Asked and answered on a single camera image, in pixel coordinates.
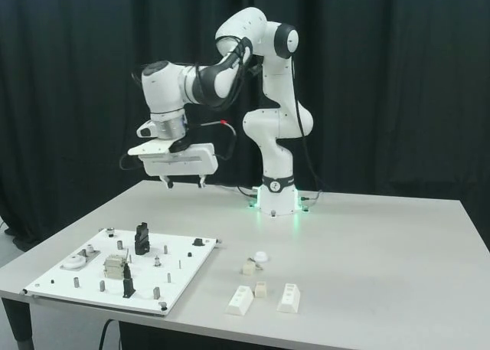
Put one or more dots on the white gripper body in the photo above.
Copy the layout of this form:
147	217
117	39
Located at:
183	164

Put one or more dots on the white medium gear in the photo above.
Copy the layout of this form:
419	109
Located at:
261	256

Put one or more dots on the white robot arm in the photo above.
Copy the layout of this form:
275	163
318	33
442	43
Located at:
277	116

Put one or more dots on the white small gear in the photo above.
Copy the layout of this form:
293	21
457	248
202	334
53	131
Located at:
89	249

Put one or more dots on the white large gear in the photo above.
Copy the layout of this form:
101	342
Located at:
72	263

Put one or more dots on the flat white mounting plate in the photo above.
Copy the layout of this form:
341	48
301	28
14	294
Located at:
153	148

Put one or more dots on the black D-SUB plug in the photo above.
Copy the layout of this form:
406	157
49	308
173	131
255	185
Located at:
141	239

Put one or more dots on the round waterproof plug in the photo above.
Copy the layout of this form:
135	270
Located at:
110	232

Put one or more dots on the metal BNC plug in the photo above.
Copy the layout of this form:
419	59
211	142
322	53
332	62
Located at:
157	262

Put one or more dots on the small white cube holder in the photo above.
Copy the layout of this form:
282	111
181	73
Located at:
248	268
261	289

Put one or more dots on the black USB plug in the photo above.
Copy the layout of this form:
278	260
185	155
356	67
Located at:
127	277

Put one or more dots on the white task board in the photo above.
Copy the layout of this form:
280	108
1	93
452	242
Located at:
145	292

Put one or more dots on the long white peg holder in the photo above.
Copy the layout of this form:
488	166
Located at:
289	298
239	300

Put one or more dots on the black curtain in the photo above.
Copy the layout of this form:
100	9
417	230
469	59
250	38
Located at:
76	78

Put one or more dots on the black table leg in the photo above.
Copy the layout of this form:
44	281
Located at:
15	323

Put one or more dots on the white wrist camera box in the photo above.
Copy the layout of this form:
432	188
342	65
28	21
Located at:
147	130

